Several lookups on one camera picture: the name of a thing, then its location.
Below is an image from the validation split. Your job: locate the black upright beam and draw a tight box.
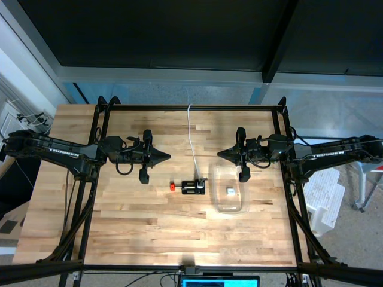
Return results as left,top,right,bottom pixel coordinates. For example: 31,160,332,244
262,0,300,84

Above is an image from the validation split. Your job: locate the black table frame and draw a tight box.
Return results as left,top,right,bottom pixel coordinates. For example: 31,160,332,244
0,95,383,287

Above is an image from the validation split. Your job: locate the white step stool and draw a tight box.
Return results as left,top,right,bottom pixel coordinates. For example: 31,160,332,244
302,169,347,239

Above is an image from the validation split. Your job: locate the gripper black cable loop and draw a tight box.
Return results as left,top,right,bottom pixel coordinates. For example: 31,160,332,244
247,155,270,169

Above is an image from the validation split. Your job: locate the cardboard box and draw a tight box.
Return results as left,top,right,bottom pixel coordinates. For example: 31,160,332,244
0,200,31,240

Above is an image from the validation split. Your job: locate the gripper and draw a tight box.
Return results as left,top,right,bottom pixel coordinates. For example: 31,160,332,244
130,129,172,184
217,127,260,184

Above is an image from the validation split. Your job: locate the small black camera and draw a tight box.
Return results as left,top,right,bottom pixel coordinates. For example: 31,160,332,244
183,260,200,275

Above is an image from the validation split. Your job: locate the white receptacle cable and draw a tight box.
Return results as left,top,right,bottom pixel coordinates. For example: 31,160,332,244
187,103,202,181

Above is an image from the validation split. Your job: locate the grey metal stand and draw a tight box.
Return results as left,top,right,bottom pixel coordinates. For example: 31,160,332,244
351,163,383,213

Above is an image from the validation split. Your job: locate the black vise orange knob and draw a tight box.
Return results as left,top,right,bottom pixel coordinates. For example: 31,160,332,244
169,180,206,196

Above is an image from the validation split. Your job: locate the laptop screen blue edge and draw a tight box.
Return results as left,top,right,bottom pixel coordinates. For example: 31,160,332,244
178,274,261,287

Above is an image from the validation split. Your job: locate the black white cable bundle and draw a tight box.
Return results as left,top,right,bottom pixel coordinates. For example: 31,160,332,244
15,111,51,127

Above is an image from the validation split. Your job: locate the clear plastic tub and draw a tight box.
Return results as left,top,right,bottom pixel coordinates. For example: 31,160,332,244
211,163,251,216

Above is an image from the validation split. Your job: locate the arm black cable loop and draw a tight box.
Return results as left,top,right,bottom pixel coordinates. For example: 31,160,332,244
115,160,134,176

